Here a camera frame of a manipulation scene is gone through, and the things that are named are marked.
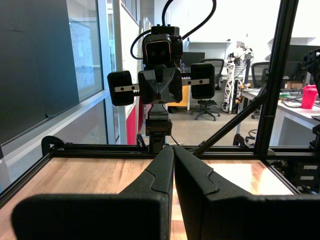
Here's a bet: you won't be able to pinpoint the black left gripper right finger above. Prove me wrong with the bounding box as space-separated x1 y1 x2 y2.
174 147 320 240

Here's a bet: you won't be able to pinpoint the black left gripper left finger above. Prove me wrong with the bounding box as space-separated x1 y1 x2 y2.
11 146 175 240

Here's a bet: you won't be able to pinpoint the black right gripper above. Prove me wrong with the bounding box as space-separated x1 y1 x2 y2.
107 62 216 106

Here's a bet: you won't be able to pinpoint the yellow cabinet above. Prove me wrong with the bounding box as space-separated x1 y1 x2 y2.
167 84 191 111

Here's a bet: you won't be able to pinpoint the black computer monitor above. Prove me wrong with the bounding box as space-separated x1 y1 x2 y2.
283 60 308 78
180 51 206 68

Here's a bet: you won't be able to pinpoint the black office chair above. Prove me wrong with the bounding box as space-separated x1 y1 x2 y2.
250 61 271 120
191 58 225 122

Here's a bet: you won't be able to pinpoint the red partition panel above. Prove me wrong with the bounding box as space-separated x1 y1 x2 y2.
125 98 145 146

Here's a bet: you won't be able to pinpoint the black box white labels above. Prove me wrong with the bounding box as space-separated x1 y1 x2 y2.
271 159 320 195

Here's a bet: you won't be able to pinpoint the white desk hutch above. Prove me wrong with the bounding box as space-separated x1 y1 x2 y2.
186 39 232 61
266 36 317 47

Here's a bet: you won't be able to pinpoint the grey window mullion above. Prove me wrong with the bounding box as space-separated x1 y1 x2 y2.
96 0 121 146

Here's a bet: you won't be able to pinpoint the white lattice robot stand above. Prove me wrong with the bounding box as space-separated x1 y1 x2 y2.
221 41 254 115

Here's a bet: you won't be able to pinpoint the white desk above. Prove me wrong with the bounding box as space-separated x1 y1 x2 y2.
236 89 320 148

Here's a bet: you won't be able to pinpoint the cardboard box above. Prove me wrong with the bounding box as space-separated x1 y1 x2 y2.
284 81 304 91

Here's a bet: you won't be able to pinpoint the pink plastic container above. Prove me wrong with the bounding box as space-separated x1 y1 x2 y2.
300 84 319 110

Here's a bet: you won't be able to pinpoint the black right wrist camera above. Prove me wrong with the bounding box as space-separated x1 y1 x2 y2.
141 24 185 70

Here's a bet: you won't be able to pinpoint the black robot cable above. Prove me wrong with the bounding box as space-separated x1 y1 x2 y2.
130 32 151 60
161 0 217 41

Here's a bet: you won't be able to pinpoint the black frame rail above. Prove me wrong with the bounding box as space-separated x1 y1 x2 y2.
0 149 55 210
48 142 315 161
263 158 305 196

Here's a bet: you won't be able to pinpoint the black diagonal frame brace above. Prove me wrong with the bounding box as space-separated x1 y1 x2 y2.
192 83 270 155

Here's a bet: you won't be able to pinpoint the black corner bracket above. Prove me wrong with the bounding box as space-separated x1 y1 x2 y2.
41 136 66 152
232 133 251 148

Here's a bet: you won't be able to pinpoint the black frame post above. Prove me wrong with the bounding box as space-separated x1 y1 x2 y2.
252 0 300 156

